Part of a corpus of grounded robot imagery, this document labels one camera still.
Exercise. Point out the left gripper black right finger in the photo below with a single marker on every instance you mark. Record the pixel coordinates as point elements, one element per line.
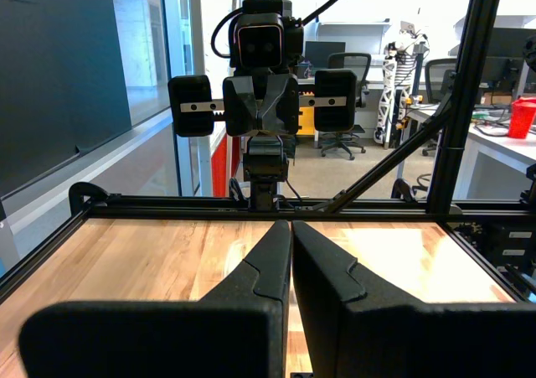
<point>419,344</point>

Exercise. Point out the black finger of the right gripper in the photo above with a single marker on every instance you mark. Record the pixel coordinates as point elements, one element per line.
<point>238,110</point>
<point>285,110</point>

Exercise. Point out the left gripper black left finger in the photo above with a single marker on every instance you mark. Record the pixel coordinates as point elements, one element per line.
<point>167,340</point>

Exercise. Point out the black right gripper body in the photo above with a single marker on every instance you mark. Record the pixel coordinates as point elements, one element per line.
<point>190,89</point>

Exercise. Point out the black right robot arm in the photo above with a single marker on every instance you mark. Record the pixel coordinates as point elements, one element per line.
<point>266,168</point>

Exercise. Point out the yellow cabinet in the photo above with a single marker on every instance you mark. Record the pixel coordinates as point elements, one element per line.
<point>307,122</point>

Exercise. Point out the red cabinet panel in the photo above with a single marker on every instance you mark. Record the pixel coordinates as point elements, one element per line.
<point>220,164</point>

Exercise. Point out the black computer monitor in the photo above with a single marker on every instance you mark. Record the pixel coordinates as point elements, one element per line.
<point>517,42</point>
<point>324,53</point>

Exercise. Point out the black office chair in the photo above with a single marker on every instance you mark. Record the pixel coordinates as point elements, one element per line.
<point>439,76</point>
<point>349,63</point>

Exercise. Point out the white lattice structure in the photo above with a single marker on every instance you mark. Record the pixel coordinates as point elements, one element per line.
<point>387,84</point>

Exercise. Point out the black control box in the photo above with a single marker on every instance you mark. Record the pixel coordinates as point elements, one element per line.
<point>511,244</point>

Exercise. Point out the white desk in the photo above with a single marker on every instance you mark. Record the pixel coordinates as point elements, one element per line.
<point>502,147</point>

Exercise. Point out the red plastic cup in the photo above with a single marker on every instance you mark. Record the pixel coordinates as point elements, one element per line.
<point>522,118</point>

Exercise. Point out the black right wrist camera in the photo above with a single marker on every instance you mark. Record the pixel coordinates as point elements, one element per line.
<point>257,47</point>

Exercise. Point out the black aluminium frame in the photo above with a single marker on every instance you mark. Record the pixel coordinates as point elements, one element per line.
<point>462,101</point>

